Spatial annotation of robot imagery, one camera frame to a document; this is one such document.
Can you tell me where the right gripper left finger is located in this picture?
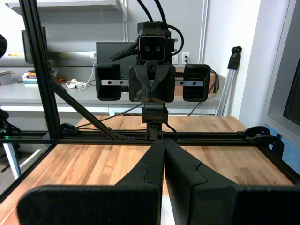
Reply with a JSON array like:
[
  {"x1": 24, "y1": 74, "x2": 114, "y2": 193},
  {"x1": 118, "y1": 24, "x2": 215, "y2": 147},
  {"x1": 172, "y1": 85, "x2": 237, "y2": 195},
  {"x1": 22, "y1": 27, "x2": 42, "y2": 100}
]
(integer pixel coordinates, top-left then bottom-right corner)
[{"x1": 17, "y1": 139, "x2": 164, "y2": 225}]

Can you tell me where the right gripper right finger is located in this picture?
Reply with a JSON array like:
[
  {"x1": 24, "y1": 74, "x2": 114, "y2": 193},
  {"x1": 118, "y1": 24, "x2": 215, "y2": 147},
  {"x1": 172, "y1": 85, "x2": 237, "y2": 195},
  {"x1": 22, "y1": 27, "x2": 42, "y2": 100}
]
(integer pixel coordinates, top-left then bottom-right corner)
[{"x1": 164, "y1": 140, "x2": 300, "y2": 225}]

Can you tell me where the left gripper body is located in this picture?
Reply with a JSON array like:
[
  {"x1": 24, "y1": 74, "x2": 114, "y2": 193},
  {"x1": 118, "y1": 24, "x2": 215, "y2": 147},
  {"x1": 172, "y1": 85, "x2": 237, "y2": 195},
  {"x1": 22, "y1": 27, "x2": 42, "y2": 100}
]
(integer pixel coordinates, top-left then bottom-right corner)
[{"x1": 95, "y1": 62, "x2": 210, "y2": 102}]

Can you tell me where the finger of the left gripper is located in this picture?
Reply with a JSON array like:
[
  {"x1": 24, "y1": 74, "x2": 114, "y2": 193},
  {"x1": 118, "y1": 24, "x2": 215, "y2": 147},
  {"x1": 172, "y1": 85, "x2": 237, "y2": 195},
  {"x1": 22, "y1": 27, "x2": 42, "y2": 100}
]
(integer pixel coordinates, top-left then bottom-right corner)
[
  {"x1": 152, "y1": 65, "x2": 176, "y2": 103},
  {"x1": 129, "y1": 65, "x2": 152, "y2": 103}
]

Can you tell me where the white taskboard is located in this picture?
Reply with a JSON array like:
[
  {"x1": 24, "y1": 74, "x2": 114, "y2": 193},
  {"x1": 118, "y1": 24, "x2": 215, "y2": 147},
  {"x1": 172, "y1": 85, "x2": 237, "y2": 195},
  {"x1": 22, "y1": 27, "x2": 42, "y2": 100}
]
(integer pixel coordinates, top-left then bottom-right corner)
[{"x1": 161, "y1": 195, "x2": 176, "y2": 225}]

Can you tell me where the black desk monitor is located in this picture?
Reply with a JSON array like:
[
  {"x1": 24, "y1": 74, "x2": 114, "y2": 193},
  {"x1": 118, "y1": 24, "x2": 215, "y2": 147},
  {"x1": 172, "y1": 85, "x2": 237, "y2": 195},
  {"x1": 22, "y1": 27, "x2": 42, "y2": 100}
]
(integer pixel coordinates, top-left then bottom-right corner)
[
  {"x1": 96, "y1": 42, "x2": 141, "y2": 68},
  {"x1": 21, "y1": 26, "x2": 47, "y2": 64}
]

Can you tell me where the grey desk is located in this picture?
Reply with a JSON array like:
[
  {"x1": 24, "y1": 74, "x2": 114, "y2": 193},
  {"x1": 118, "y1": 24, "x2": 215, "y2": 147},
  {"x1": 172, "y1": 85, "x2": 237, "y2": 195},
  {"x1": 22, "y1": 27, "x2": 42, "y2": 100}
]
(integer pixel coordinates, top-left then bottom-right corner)
[{"x1": 0, "y1": 65, "x2": 225, "y2": 118}]

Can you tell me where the black silver folded stand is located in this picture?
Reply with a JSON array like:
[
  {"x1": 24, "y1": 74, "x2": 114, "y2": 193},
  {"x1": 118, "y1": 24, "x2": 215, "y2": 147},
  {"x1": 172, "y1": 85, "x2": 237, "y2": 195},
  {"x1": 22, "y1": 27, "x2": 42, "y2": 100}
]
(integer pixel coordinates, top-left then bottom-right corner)
[{"x1": 215, "y1": 45, "x2": 242, "y2": 117}]

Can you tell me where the stack of books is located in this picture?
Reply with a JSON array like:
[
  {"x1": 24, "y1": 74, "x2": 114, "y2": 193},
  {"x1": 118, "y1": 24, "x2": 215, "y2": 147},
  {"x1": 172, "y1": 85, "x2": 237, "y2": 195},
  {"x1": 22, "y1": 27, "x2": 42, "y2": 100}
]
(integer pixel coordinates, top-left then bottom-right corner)
[{"x1": 22, "y1": 72, "x2": 38, "y2": 85}]

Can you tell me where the black device green light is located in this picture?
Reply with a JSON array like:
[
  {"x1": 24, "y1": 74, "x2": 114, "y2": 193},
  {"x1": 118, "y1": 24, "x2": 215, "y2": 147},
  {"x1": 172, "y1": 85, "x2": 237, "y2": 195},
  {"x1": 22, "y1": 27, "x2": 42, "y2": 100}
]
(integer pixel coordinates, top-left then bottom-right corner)
[{"x1": 0, "y1": 109, "x2": 23, "y2": 141}]

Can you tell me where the black rounded object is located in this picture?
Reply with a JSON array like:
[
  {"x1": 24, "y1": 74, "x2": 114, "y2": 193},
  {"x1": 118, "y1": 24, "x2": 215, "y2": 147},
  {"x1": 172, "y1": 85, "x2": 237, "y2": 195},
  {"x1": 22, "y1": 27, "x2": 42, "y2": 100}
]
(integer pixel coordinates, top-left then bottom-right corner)
[{"x1": 0, "y1": 34, "x2": 9, "y2": 59}]

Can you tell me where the white cable bundle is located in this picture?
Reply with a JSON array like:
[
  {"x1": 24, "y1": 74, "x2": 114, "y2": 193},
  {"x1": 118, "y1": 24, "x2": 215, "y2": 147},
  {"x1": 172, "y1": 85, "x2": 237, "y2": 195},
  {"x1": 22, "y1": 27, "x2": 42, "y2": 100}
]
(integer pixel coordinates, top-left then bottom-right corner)
[{"x1": 66, "y1": 61, "x2": 97, "y2": 91}]

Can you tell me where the black braided cable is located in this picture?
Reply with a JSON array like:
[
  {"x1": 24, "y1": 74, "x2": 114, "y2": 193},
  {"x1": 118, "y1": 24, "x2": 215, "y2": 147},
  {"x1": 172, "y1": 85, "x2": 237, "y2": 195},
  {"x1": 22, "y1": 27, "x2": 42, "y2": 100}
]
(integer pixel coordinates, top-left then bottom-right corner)
[{"x1": 109, "y1": 44, "x2": 139, "y2": 62}]

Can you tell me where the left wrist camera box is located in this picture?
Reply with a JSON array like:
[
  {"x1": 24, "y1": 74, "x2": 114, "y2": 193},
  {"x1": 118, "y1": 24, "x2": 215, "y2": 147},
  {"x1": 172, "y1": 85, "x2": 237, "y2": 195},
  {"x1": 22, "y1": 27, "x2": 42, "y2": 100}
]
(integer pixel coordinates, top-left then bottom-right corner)
[{"x1": 137, "y1": 34, "x2": 168, "y2": 63}]

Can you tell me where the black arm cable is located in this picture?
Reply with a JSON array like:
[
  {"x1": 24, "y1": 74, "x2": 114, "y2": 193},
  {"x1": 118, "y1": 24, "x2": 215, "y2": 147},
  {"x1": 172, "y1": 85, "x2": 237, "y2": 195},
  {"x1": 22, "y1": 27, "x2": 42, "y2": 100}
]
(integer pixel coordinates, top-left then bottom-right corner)
[
  {"x1": 154, "y1": 0, "x2": 168, "y2": 24},
  {"x1": 136, "y1": 0, "x2": 153, "y2": 23},
  {"x1": 166, "y1": 24, "x2": 185, "y2": 58}
]

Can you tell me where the black aluminium frame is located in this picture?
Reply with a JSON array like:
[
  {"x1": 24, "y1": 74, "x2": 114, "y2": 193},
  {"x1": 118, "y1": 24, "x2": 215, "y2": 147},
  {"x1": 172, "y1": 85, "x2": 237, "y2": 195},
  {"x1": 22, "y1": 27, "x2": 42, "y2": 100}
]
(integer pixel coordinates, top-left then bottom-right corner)
[{"x1": 0, "y1": 0, "x2": 300, "y2": 202}]

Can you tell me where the white wall shelf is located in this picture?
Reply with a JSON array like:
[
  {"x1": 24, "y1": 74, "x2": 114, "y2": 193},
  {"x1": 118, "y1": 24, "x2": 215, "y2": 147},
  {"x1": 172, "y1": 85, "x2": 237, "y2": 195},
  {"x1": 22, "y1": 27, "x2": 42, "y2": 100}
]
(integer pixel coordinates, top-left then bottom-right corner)
[{"x1": 6, "y1": 0, "x2": 128, "y2": 43}]

